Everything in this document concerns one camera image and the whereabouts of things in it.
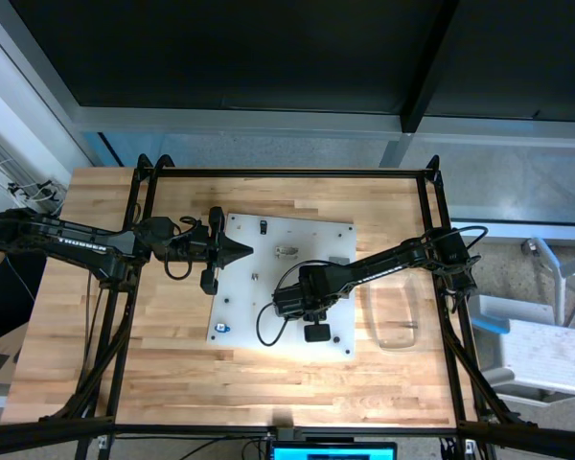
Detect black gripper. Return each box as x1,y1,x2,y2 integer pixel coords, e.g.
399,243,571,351
272,282,332,344
191,206,254,295

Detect white board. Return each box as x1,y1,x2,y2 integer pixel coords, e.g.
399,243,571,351
205,212,357,360

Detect clear plastic tub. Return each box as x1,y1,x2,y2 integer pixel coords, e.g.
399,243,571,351
367,272,421,355

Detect blue laptop screen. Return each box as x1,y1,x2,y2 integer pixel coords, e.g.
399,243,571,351
267,441,398,460

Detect brown cardboard box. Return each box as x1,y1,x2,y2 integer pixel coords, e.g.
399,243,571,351
0,320,31,385

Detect white step stool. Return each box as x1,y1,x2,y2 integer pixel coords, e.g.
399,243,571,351
469,292,575,408

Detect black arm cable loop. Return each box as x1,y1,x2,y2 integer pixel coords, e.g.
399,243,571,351
164,253,194,281
255,301,293,348

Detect black metal frame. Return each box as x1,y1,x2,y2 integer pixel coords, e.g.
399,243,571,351
0,152,575,460

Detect black low camera mount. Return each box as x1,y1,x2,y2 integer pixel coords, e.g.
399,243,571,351
273,424,301,443

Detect white cable bundle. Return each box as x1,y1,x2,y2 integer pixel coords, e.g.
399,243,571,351
7,179,67,203

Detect grey tube chair frame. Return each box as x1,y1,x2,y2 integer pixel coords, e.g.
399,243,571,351
521,237,575,328

